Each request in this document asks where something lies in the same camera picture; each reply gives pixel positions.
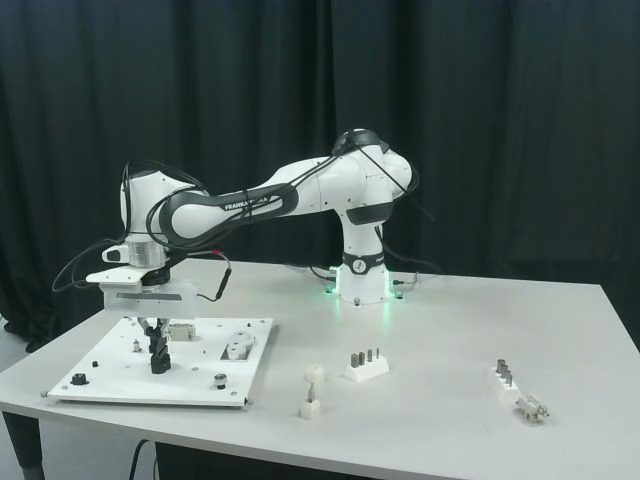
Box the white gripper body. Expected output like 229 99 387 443
102 279 196 321

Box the black D-SUB plug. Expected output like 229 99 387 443
149 339 173 376

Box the flat white mounting plate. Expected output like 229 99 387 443
85 265 146 287

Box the white task board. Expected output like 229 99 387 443
42 314 277 410

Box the white large gear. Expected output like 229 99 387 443
227 331 258 351

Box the black table leg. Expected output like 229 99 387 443
0 409 44 480

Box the white four-hole peg holder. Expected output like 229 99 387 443
343 357 390 384
486 368 524 401

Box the black curtain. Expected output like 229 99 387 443
0 0 640 354

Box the grey waterproof plug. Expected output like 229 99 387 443
514 393 552 417

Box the silver flange ring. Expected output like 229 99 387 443
127 239 166 267

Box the small white camera box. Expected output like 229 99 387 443
101 244 132 264

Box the black floor cable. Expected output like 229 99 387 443
130 424 159 480

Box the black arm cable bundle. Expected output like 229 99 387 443
52 128 446 306

